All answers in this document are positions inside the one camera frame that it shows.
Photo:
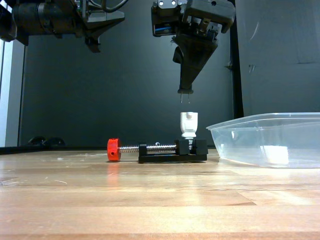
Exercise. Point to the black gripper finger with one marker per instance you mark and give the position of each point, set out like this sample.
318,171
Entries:
195,57
177,56
100,21

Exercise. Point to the black power plug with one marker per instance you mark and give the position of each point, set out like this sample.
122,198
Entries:
185,91

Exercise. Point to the clear plastic container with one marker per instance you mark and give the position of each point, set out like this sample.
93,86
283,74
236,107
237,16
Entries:
250,140

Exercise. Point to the black clamp with orange knob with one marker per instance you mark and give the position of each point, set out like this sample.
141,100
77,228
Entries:
172,157

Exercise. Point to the small white block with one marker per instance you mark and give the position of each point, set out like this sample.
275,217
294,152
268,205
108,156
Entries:
275,155

